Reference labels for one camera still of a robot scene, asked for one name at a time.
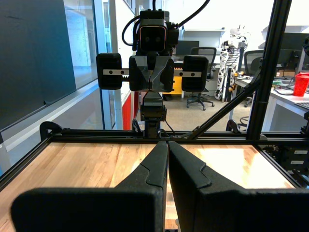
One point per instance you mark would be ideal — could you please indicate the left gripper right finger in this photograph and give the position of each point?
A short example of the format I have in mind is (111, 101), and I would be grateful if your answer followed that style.
(241, 210)

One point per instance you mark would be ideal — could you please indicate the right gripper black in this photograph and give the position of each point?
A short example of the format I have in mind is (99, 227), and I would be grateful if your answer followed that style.
(108, 82)

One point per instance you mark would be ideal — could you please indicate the red plastic cup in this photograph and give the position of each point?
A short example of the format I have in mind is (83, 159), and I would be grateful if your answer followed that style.
(301, 84)

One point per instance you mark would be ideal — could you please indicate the black office chair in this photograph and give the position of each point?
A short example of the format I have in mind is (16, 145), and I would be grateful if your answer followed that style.
(252, 60)
(212, 65)

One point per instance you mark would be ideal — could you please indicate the black computer monitor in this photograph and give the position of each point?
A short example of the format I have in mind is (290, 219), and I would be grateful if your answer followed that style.
(187, 47)
(297, 48)

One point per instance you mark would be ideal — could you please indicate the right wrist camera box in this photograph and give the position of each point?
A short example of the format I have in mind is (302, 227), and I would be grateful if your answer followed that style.
(153, 36)

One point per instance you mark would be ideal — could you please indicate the black corner bracket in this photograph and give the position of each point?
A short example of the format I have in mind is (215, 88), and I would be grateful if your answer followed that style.
(50, 126)
(233, 125)

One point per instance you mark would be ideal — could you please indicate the black aluminium frame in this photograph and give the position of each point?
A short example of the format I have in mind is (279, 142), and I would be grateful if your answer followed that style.
(96, 133)

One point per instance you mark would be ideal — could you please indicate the white humanoid robot figure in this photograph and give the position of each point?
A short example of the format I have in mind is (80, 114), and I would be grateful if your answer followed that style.
(225, 60)

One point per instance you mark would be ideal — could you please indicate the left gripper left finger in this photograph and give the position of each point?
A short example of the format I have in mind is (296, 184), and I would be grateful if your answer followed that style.
(96, 210)

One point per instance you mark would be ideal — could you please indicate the white desk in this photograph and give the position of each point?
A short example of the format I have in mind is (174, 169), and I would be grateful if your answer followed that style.
(268, 116)

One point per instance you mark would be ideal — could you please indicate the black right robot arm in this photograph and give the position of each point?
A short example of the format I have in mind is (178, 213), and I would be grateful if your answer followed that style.
(153, 108)

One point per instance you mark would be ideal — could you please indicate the black controller box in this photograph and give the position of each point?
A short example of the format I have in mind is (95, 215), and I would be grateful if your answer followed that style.
(282, 159)

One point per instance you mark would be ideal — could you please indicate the yellow drawer cabinet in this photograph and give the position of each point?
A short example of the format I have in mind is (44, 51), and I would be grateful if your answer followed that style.
(178, 84)

